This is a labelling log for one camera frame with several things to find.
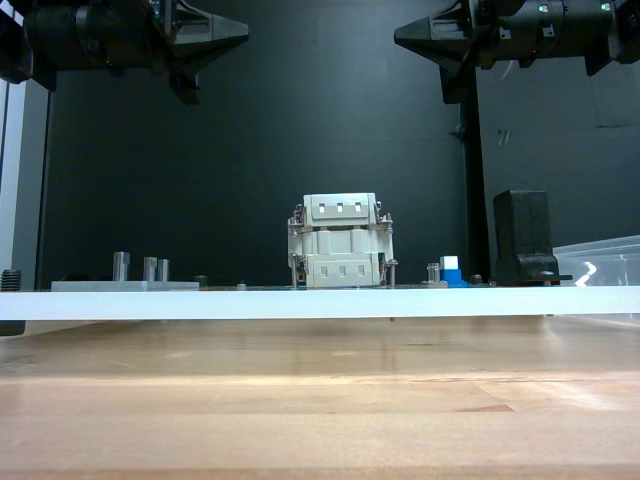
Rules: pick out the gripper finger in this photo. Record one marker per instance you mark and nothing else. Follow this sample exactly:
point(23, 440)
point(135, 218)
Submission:
point(205, 55)
point(450, 56)
point(440, 31)
point(210, 27)

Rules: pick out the grey connector socket base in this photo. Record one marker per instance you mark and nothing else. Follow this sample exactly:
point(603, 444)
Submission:
point(340, 272)

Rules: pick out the clear plastic tub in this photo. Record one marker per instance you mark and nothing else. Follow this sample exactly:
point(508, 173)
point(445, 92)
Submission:
point(600, 260)

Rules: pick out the grey HAN10E connector insert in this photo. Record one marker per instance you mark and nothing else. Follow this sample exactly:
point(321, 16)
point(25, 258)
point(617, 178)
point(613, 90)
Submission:
point(340, 210)

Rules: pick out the white task board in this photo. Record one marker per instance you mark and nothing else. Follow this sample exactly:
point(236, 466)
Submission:
point(320, 305)

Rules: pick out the black aluminium frame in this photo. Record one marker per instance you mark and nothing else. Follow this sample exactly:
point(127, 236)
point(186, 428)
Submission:
point(475, 200)

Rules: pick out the grey metal peg block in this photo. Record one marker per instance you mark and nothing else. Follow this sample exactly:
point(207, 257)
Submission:
point(100, 285)

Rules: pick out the small metal standoff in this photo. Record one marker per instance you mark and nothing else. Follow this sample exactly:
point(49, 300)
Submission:
point(431, 272)

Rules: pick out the small blue white connector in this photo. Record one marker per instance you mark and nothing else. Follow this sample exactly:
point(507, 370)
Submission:
point(452, 275)

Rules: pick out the black connector housing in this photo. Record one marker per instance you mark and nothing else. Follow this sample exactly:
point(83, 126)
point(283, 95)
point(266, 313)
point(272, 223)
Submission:
point(522, 235)

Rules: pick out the black board screw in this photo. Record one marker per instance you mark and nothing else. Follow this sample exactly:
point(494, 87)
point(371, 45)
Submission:
point(11, 280)

